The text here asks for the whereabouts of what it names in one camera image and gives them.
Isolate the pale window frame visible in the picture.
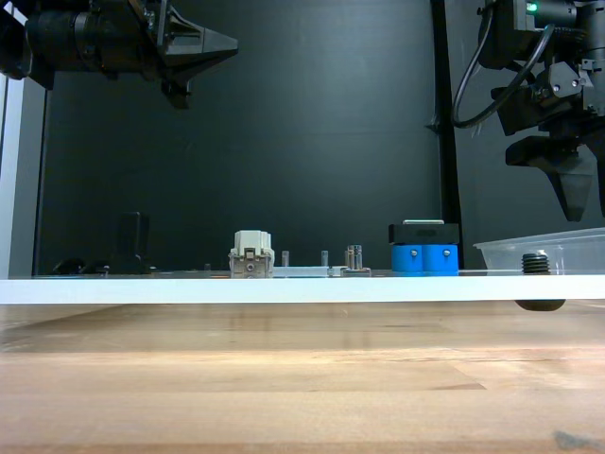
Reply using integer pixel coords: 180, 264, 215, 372
0, 75, 46, 278

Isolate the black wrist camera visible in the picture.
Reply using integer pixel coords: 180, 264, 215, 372
491, 84, 552, 139

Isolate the blue clamp mount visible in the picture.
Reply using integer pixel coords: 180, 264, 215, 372
391, 243, 460, 276

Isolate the silver metal post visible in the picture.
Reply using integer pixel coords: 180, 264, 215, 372
342, 244, 374, 278

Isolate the beige connector housing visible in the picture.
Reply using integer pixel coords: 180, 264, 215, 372
229, 230, 276, 280

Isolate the black vertical post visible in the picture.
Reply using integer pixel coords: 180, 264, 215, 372
429, 0, 463, 275

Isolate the pale aluminium bar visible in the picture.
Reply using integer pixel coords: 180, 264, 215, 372
272, 266, 332, 279

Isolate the black round foot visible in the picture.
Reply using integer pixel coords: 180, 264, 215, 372
514, 299, 567, 312

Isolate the black threaded stud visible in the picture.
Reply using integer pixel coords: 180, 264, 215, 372
521, 253, 553, 276

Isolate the black block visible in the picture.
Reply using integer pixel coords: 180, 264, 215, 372
389, 223, 461, 246

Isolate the black plug housing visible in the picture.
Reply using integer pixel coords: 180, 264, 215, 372
112, 211, 152, 275

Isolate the black looped cable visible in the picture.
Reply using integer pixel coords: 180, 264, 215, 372
451, 0, 557, 129

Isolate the white board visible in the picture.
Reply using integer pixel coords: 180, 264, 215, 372
0, 271, 605, 306

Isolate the clear plastic tub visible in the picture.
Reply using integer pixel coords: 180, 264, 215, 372
472, 226, 605, 275

